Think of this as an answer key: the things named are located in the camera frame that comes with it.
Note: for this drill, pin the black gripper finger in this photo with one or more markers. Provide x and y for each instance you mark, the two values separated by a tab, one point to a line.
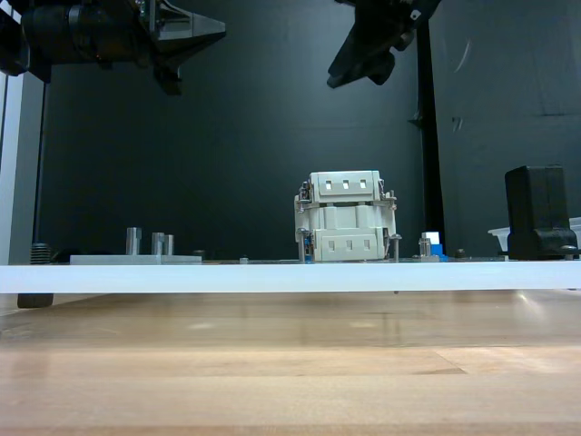
199	28
358	50

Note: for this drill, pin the small silver metal bracket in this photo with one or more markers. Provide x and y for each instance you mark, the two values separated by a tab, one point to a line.
425	250

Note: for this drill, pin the grey HAN10E connector base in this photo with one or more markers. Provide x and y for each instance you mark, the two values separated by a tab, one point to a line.
345	218

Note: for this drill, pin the black vertical post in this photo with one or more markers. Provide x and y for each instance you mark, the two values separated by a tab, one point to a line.
430	159

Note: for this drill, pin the clear plastic tub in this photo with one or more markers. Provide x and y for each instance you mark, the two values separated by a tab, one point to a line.
497	234

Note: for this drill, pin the black threaded knob screw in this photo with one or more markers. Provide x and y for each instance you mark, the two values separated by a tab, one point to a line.
40	254

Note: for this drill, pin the black clamp block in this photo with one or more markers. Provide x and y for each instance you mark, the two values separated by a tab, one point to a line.
535	204

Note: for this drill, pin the white taskboard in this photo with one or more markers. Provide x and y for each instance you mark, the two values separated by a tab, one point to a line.
272	277

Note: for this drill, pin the grey HAN10E connector insert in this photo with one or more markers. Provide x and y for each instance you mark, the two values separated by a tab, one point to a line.
354	195

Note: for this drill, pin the small blue white block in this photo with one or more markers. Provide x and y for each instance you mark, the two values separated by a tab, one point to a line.
440	252

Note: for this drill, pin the black rubber foot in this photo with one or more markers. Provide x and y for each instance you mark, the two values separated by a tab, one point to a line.
35	300

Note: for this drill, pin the grey metal plate with posts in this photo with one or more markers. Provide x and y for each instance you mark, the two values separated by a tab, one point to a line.
136	260

